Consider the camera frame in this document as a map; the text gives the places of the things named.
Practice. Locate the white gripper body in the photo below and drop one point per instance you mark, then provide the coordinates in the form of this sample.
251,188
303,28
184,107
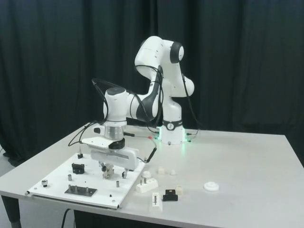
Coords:
118,161

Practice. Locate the black D-SUB plug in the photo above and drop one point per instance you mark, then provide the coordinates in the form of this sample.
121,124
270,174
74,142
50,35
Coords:
169,195

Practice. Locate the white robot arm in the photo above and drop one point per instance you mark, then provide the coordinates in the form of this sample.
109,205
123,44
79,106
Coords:
171,102

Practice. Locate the white medium gear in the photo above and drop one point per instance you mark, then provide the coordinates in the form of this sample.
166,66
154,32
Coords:
146,174

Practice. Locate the flat white mounting plate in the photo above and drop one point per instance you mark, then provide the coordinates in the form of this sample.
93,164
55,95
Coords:
97,142

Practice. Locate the white peg holder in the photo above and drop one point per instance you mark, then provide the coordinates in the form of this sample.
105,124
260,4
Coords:
149,186
157,206

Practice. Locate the white cube holder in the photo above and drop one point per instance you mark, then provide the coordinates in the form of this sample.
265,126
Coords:
161,171

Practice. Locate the white task board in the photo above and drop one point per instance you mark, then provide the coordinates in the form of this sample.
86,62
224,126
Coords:
59,177

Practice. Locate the white small gear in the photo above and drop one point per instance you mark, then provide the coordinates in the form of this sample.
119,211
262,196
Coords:
173,172

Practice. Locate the cream block holder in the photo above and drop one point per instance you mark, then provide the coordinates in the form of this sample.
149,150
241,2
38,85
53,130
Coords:
179,190

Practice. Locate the white large gear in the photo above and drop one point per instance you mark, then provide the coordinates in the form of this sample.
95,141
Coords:
211,187

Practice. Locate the dark table leg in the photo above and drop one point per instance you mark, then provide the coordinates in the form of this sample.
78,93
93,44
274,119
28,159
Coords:
10,211

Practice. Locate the black curtain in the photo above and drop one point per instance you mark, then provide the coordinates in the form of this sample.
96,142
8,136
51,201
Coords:
47,59

